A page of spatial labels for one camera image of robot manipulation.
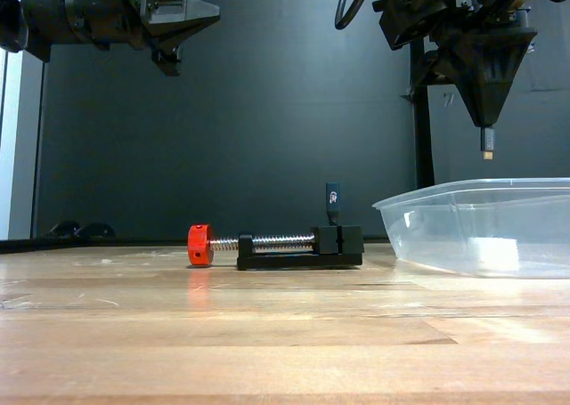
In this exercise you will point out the black wall column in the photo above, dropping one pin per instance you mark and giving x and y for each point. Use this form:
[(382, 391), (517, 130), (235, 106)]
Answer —
[(423, 156)]

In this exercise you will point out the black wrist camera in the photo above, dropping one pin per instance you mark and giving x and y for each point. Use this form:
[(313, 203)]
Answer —
[(409, 22)]

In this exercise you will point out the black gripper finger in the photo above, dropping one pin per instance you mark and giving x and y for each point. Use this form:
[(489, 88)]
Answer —
[(196, 9), (434, 67), (178, 33), (490, 75)]

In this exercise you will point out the small white block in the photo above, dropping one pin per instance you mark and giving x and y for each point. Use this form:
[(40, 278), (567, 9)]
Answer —
[(494, 253)]

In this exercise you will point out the clear plastic tub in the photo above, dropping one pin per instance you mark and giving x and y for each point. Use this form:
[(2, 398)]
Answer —
[(445, 245)]

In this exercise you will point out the black USB-C socket adapter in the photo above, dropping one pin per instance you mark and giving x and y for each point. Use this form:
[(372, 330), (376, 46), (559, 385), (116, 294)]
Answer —
[(333, 198)]

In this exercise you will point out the black aluminium frame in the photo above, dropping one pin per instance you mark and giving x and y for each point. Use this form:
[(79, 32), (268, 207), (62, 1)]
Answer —
[(89, 246)]

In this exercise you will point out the black vise with red knob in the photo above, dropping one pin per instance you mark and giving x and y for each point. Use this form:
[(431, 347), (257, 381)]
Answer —
[(289, 260)]

